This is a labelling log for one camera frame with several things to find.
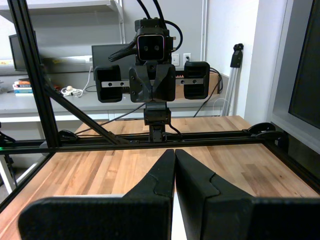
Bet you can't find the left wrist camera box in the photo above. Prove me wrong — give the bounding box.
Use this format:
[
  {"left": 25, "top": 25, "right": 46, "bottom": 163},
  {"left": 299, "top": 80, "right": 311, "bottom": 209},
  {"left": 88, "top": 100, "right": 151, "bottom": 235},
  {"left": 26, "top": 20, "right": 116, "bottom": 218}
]
[{"left": 136, "top": 34, "right": 166, "bottom": 61}]

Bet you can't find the stack of books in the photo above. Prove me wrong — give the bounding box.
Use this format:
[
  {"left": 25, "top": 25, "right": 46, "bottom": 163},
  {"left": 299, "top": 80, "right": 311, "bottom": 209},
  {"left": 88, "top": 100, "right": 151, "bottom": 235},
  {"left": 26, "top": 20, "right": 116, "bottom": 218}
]
[{"left": 12, "top": 79, "right": 35, "bottom": 96}]

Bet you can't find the coiled white cable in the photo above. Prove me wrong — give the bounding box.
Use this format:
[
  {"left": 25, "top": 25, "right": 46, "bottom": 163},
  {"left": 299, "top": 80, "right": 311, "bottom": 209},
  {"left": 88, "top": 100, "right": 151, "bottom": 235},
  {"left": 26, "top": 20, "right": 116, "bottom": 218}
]
[{"left": 60, "top": 85, "right": 85, "bottom": 99}]

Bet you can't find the white metal leg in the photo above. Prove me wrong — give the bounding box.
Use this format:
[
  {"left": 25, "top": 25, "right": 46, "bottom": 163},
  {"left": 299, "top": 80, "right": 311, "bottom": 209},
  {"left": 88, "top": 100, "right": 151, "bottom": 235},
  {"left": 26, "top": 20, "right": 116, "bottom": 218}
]
[{"left": 0, "top": 154, "right": 18, "bottom": 196}]

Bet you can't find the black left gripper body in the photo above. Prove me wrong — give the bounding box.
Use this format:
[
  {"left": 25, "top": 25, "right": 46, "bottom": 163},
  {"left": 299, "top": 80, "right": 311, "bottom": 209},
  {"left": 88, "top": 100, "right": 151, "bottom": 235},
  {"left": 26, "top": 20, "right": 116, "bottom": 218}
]
[{"left": 94, "top": 60, "right": 210, "bottom": 103}]

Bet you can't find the white wall conduit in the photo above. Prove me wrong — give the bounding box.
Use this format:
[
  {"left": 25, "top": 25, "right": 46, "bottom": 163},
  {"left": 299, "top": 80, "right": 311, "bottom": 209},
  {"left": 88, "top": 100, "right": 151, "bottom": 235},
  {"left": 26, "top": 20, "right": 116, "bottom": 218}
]
[{"left": 201, "top": 0, "right": 209, "bottom": 63}]

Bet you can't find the thin black cable loop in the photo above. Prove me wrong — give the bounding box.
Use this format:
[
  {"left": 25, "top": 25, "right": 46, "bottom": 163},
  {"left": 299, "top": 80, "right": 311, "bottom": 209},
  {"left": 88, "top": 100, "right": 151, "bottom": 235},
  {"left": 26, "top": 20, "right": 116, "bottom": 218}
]
[{"left": 163, "top": 20, "right": 184, "bottom": 52}]

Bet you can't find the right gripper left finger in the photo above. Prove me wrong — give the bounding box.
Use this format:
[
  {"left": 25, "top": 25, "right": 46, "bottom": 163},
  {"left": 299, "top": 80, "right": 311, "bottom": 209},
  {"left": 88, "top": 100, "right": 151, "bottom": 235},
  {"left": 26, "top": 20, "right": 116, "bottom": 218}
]
[{"left": 17, "top": 149, "right": 175, "bottom": 240}]

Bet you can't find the grey desk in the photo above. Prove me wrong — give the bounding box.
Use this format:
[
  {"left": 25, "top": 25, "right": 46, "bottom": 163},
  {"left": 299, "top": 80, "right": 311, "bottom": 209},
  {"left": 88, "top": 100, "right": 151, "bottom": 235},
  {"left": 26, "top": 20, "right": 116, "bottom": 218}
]
[{"left": 0, "top": 74, "right": 230, "bottom": 123}]

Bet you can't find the thick black sleeved cable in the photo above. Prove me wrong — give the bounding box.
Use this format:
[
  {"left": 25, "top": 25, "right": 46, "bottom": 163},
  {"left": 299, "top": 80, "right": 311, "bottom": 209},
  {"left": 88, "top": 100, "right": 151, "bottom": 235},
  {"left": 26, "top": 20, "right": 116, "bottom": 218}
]
[{"left": 108, "top": 41, "right": 138, "bottom": 63}]

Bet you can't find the black aluminium frame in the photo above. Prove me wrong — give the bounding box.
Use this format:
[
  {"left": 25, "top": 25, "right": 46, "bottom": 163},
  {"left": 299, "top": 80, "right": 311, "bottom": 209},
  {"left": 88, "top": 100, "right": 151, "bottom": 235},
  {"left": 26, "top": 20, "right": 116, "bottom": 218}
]
[{"left": 0, "top": 0, "right": 320, "bottom": 211}]

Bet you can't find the white task board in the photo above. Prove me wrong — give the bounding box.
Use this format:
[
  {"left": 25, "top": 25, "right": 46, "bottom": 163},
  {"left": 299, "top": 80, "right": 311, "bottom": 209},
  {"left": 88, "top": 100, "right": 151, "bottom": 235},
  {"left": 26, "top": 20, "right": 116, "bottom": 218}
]
[{"left": 48, "top": 192, "right": 187, "bottom": 240}]

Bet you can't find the black hanging cable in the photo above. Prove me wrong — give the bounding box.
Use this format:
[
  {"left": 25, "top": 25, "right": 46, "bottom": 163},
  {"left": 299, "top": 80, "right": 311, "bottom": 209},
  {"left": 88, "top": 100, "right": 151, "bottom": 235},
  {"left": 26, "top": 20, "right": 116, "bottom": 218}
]
[
  {"left": 136, "top": 0, "right": 152, "bottom": 20},
  {"left": 152, "top": 0, "right": 167, "bottom": 26}
]

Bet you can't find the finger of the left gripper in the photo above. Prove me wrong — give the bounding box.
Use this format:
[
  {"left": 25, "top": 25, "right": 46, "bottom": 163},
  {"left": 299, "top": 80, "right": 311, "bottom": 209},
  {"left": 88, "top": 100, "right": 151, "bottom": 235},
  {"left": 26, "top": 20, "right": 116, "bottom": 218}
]
[
  {"left": 152, "top": 65, "right": 176, "bottom": 103},
  {"left": 128, "top": 65, "right": 153, "bottom": 103}
]

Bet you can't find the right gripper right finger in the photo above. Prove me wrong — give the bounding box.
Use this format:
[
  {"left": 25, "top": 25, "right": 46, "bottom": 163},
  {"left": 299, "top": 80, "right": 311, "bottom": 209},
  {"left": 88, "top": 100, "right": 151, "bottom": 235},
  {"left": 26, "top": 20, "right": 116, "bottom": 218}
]
[{"left": 175, "top": 149, "right": 320, "bottom": 240}]

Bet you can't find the tripod with silver legs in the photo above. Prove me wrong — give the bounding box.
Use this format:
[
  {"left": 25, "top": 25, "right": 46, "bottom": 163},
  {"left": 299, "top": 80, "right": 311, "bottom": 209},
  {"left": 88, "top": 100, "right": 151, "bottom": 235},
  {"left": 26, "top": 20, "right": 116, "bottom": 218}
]
[{"left": 221, "top": 43, "right": 245, "bottom": 117}]

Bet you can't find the dark computer monitor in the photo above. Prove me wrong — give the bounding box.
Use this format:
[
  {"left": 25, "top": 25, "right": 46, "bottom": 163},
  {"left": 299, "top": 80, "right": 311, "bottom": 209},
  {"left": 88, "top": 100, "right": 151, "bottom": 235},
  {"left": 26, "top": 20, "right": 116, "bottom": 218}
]
[
  {"left": 8, "top": 33, "right": 26, "bottom": 73},
  {"left": 91, "top": 44, "right": 138, "bottom": 75}
]

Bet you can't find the white wall shelf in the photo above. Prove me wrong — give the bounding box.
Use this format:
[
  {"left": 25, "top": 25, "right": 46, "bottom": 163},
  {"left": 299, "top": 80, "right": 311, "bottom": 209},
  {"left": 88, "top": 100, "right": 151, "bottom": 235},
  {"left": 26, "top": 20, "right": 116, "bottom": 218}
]
[{"left": 0, "top": 0, "right": 125, "bottom": 16}]

